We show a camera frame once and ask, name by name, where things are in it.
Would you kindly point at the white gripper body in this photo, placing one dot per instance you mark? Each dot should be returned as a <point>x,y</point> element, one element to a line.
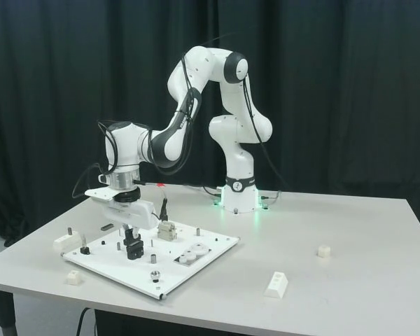
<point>133,213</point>

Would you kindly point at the black D-SUB plug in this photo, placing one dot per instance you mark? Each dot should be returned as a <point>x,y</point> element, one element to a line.
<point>133,245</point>

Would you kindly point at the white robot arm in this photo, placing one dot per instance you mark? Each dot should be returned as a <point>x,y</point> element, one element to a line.
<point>231,147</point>

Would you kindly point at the small dark grey bar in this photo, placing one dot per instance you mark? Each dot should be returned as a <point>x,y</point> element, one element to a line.
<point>107,227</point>

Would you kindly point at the beige connector block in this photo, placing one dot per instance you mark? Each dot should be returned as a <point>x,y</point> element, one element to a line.
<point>167,232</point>

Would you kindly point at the thin black rod, red tag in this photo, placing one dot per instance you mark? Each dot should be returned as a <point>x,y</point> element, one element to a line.
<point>164,210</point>

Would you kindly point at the metal round peg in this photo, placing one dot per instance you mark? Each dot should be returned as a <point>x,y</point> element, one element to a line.
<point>153,259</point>
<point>70,232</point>

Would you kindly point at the white task board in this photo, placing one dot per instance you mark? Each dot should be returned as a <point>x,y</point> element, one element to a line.
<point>101,260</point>

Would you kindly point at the metal bolt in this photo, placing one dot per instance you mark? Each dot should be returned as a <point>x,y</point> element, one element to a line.
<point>155,276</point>

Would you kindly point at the white small gear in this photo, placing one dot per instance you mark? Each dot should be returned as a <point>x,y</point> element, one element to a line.
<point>183,260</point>

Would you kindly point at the white medium gear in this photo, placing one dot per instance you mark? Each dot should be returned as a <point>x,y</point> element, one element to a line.
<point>191,257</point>

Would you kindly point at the long white holder block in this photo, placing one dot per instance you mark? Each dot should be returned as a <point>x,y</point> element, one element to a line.
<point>66,241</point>

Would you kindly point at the white large gear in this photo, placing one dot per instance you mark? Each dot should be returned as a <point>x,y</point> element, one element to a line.
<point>200,250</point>

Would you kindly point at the black curtain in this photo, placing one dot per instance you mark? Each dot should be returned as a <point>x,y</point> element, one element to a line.
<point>56,87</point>

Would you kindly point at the white wedge holder with holes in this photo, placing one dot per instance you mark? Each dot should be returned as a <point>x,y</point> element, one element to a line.
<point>276,284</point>

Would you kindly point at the dark table leg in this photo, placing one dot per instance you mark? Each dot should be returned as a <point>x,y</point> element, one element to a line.
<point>1,315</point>

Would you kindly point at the small white cube holder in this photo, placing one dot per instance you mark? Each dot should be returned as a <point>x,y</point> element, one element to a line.
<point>323,251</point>

